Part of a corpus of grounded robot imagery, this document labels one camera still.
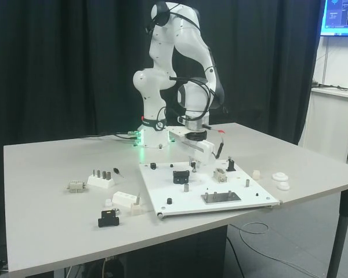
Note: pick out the metal BNC plug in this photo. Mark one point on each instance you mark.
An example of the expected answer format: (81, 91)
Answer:
(194, 170)

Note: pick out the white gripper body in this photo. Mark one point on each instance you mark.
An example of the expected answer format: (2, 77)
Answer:
(204, 150)

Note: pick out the metal bolt nut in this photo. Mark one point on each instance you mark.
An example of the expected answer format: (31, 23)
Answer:
(116, 211)

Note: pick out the black USB plug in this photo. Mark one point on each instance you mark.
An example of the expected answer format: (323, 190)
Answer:
(116, 170)

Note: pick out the white task board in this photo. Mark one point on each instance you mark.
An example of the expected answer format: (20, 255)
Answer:
(214, 199)

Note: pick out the black table leg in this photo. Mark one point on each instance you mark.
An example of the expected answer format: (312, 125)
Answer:
(340, 231)

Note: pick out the white large gear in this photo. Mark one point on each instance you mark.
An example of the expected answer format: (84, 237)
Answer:
(279, 176)

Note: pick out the black curtain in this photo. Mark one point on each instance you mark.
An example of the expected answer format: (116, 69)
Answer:
(46, 58)

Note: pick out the small white holder with peg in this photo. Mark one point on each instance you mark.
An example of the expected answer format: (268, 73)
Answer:
(135, 210)

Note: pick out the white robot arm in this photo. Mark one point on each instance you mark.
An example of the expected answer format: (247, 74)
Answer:
(162, 87)

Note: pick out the cream plastic block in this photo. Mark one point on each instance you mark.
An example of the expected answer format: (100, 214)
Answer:
(257, 174)

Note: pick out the white peg holder block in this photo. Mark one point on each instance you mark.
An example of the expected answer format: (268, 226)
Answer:
(101, 182)

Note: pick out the white medium gear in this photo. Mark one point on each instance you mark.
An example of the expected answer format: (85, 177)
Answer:
(284, 186)

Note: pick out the white cabinet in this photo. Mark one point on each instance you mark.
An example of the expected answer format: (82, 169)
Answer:
(330, 124)

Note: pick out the black D-SUB plug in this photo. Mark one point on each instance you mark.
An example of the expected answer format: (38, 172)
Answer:
(108, 220)

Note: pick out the black box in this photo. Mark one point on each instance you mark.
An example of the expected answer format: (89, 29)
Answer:
(177, 255)

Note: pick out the long white holder block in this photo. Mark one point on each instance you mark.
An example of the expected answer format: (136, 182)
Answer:
(124, 199)

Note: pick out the beige waterproof plug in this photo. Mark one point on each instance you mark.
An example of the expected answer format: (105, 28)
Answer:
(75, 186)

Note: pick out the blue screen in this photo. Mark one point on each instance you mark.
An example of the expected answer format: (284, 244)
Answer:
(340, 17)

